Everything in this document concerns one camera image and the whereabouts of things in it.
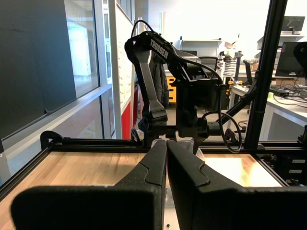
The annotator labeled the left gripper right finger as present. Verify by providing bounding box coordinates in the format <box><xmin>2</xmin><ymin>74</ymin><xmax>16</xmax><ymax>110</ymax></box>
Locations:
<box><xmin>167</xmin><ymin>141</ymin><xmax>307</xmax><ymax>230</ymax></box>

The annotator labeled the white partition board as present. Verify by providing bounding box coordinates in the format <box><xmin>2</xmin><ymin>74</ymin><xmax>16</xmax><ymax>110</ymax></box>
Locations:
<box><xmin>109</xmin><ymin>0</ymin><xmax>135</xmax><ymax>139</ymax></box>

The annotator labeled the small black shelf monitor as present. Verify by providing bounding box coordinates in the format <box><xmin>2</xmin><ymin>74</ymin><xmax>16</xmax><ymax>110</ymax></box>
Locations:
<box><xmin>280</xmin><ymin>16</ymin><xmax>306</xmax><ymax>35</ymax></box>

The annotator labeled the black hanging jacket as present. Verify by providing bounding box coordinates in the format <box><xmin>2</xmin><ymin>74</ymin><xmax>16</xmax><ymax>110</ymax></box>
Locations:
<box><xmin>152</xmin><ymin>51</ymin><xmax>170</xmax><ymax>108</ymax></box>

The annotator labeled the black office chair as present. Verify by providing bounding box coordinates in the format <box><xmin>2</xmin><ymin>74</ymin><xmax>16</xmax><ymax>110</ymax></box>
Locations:
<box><xmin>198</xmin><ymin>56</ymin><xmax>219</xmax><ymax>72</ymax></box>

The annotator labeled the large black monitor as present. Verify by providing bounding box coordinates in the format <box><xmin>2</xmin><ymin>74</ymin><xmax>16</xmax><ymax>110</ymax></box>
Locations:
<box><xmin>275</xmin><ymin>42</ymin><xmax>307</xmax><ymax>78</ymax></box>

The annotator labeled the white desk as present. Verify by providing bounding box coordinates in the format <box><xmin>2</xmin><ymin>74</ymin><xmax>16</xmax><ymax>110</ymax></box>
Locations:
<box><xmin>230</xmin><ymin>85</ymin><xmax>307</xmax><ymax>142</ymax></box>

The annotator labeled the yellow drawer cabinet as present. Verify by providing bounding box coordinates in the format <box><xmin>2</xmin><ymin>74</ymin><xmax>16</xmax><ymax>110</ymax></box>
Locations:
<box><xmin>167</xmin><ymin>76</ymin><xmax>177</xmax><ymax>104</ymax></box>

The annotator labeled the black aluminium frame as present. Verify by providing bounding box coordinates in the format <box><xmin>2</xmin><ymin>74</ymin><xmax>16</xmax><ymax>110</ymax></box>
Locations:
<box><xmin>0</xmin><ymin>0</ymin><xmax>307</xmax><ymax>202</ymax></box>

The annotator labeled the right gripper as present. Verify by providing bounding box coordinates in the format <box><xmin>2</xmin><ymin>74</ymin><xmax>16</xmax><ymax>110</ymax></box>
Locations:
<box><xmin>176</xmin><ymin>107</ymin><xmax>225</xmax><ymax>155</ymax></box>

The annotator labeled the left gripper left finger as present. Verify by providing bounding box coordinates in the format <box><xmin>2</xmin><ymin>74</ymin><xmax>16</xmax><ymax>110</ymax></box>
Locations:
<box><xmin>11</xmin><ymin>140</ymin><xmax>168</xmax><ymax>230</ymax></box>

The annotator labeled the black right arm wrist cable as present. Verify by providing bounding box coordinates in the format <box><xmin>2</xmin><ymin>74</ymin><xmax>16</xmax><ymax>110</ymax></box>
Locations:
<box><xmin>179</xmin><ymin>58</ymin><xmax>243</xmax><ymax>154</ymax></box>

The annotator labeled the black right arm shoulder cable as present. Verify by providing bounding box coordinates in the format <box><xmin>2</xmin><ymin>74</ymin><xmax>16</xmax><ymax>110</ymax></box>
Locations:
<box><xmin>131</xmin><ymin>19</ymin><xmax>156</xmax><ymax>36</ymax></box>

